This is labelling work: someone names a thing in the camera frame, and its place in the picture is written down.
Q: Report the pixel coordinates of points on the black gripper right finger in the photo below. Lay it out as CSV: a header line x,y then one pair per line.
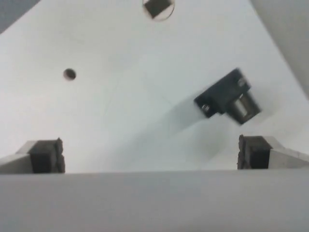
x,y
256,154

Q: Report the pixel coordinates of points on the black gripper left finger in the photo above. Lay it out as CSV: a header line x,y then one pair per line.
x,y
47,157

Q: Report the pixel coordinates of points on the white task board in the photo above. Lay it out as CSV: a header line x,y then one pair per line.
x,y
120,108

